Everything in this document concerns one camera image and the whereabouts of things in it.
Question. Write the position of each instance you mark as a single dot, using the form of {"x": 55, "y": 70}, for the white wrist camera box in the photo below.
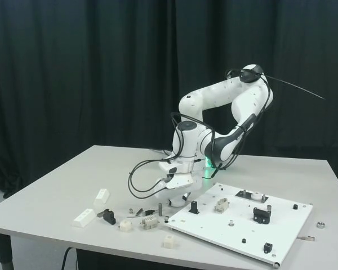
{"x": 169, "y": 168}

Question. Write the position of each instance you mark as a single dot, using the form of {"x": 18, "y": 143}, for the white holder with holes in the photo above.
{"x": 84, "y": 218}
{"x": 101, "y": 197}

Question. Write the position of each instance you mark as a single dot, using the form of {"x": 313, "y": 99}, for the black curtains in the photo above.
{"x": 73, "y": 70}

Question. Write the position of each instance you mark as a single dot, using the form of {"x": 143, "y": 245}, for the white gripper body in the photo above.
{"x": 180, "y": 180}

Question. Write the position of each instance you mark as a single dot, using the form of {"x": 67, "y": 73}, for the white task board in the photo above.
{"x": 231, "y": 225}

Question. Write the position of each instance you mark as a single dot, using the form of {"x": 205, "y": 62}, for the small flat metal key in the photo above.
{"x": 308, "y": 238}

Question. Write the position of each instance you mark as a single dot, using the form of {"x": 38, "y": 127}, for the white medium gear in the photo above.
{"x": 255, "y": 196}

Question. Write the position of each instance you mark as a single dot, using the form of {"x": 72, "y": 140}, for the black box under table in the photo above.
{"x": 121, "y": 260}

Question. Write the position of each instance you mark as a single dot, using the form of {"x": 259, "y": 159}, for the metal round peg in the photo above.
{"x": 159, "y": 209}

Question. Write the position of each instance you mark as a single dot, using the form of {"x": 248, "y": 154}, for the cream cube holder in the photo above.
{"x": 126, "y": 225}
{"x": 169, "y": 242}

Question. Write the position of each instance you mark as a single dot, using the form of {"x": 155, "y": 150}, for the small short metal peg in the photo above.
{"x": 131, "y": 210}

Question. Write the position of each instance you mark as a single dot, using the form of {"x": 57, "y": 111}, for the thin dark metal bar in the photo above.
{"x": 133, "y": 217}

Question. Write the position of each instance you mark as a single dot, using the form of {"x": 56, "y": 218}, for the dark table leg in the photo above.
{"x": 1, "y": 250}

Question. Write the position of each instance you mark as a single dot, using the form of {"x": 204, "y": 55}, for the cream waterproof plug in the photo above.
{"x": 148, "y": 224}

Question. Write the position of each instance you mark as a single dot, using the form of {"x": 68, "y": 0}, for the metal nut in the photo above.
{"x": 320, "y": 225}

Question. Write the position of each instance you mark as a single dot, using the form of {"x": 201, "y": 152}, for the dark metal square peg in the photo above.
{"x": 140, "y": 211}

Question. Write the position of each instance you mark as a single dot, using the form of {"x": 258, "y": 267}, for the white large gear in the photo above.
{"x": 175, "y": 203}

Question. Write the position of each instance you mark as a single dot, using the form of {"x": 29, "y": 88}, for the small black plug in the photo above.
{"x": 149, "y": 213}

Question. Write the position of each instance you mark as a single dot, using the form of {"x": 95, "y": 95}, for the small metal bolt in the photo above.
{"x": 166, "y": 219}

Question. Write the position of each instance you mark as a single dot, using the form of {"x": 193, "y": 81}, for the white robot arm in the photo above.
{"x": 202, "y": 95}

